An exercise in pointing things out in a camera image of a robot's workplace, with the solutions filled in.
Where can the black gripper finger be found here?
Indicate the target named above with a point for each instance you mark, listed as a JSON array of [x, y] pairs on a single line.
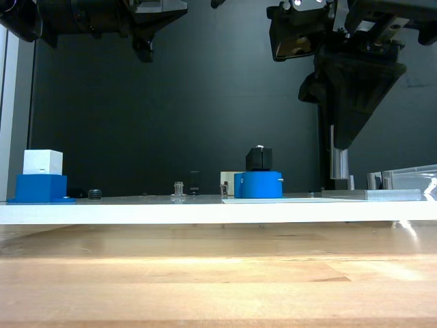
[[160, 15], [307, 92], [358, 89]]

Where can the steel cylinder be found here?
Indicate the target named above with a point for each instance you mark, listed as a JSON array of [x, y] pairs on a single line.
[[339, 164]]

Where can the black room column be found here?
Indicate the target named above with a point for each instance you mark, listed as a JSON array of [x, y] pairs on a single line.
[[324, 164]]

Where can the black clamp block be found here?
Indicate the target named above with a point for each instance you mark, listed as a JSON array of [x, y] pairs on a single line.
[[258, 159]]

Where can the clear plastic tub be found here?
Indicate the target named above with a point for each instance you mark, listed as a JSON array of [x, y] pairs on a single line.
[[409, 177]]

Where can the blue round holder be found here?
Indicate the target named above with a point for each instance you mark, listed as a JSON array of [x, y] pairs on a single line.
[[257, 186]]

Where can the grey aluminium block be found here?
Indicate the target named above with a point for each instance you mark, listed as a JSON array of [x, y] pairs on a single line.
[[392, 194]]

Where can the beige connector housing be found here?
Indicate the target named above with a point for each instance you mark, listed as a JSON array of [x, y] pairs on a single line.
[[227, 179]]

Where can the white cube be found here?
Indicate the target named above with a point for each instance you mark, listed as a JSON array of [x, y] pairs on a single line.
[[42, 162]]

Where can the white task board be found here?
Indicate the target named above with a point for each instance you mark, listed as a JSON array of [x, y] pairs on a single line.
[[205, 213]]

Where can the blue square holder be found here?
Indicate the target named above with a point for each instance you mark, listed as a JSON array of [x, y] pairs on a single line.
[[41, 188]]

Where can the black ribbed screw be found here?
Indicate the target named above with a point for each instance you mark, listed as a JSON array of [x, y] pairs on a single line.
[[95, 194]]

